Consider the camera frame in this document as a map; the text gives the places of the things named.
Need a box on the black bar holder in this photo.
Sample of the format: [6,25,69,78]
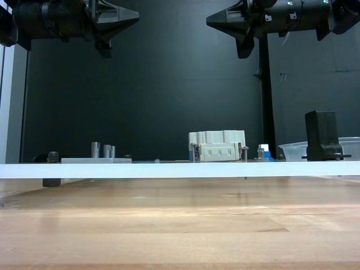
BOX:
[301,110,353,162]

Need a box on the white taskboard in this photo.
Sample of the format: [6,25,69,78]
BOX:
[0,162,360,179]

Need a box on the beige connector housing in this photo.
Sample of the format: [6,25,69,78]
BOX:
[188,129,246,163]

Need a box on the small blue socket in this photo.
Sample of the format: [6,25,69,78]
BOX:
[258,143,273,162]

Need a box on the grey metal plate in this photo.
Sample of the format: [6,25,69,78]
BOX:
[61,157,133,164]

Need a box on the clear plastic tub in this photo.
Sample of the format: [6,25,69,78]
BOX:
[277,136,360,163]

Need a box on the blue clamp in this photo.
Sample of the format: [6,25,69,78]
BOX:
[188,146,201,163]

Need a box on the black vertical post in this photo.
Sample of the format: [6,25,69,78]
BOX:
[253,36,278,163]

